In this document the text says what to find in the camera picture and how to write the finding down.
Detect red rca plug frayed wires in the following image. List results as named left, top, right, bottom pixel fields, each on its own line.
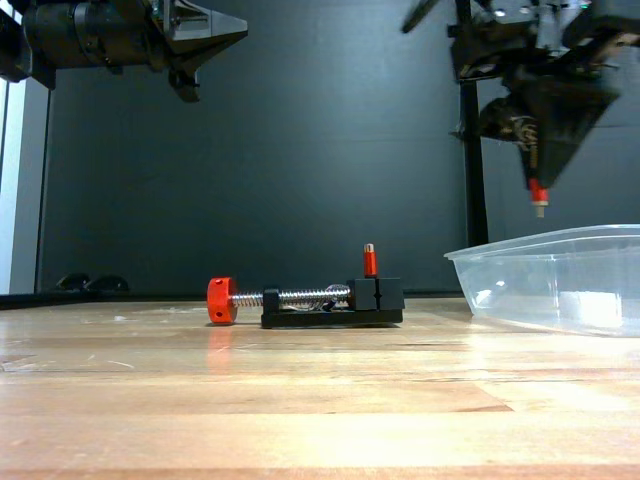
left=492, top=99, right=551, bottom=220

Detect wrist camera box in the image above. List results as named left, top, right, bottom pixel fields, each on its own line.
left=449, top=9, right=539, bottom=84

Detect black vise with red knob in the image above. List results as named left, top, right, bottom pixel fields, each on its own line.
left=206, top=276, right=405, bottom=330

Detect clear plastic tub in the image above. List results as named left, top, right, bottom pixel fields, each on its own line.
left=443, top=223, right=640, bottom=339

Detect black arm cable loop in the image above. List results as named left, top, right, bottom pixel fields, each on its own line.
left=402, top=0, right=437, bottom=34

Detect black arched bracket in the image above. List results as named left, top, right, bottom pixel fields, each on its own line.
left=83, top=274, right=132, bottom=294
left=55, top=272, right=92, bottom=292

